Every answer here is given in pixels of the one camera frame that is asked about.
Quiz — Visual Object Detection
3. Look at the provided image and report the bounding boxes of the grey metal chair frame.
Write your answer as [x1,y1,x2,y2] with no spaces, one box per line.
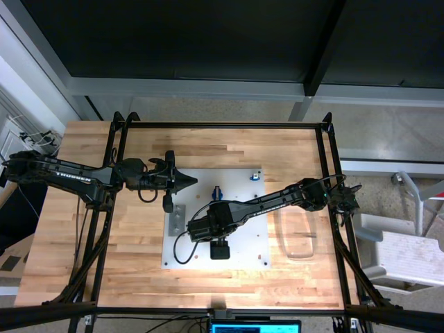
[391,171,444,237]

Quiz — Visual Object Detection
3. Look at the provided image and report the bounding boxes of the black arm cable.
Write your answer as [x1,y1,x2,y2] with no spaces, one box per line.
[137,183,157,204]
[173,229,201,265]

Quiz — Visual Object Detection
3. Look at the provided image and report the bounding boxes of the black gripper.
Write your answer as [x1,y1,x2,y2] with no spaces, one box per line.
[145,150,199,213]
[188,216,240,244]

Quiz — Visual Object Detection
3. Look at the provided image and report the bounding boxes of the laptop screen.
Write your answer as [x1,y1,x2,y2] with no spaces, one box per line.
[207,318,302,333]

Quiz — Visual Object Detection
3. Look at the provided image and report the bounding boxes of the aluminium plate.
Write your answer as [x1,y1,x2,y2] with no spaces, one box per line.
[167,204,187,237]

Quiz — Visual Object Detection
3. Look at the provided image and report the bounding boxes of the grey camera bracket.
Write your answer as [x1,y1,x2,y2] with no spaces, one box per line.
[211,300,233,321]

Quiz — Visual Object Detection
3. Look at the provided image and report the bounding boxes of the clear plastic tub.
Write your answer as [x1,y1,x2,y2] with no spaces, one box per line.
[276,207,318,262]

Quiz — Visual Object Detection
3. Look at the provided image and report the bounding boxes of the black metal frame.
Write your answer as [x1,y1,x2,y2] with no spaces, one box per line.
[0,110,444,333]

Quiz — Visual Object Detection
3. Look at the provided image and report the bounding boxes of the cardboard box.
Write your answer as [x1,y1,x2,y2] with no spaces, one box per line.
[0,234,35,278]

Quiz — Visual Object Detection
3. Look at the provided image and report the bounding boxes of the white step stool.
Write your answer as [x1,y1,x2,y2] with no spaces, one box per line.
[353,212,444,296]

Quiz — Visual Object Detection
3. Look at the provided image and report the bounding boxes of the white mounting board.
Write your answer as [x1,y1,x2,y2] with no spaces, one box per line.
[161,168,272,270]

